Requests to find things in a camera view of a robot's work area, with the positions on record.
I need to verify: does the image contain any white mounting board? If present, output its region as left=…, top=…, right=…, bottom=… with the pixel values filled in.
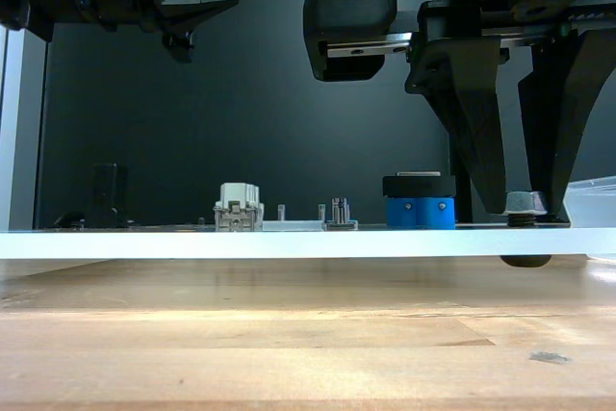
left=0, top=222, right=591, bottom=261

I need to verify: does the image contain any clear plastic tub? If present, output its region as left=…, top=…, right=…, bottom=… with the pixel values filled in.
left=560, top=177, right=616, bottom=258

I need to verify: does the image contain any black threaded stud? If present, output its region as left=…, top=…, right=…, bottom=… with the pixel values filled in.
left=499, top=214, right=552, bottom=269

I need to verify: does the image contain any clear block with screws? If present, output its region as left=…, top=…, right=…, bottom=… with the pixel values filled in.
left=262, top=203, right=326, bottom=231

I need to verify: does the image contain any blue and black D-sub connector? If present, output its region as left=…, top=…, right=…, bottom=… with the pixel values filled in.
left=382, top=170, right=457, bottom=230

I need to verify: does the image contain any grey connector housing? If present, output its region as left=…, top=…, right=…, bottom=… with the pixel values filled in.
left=213, top=182, right=265, bottom=232

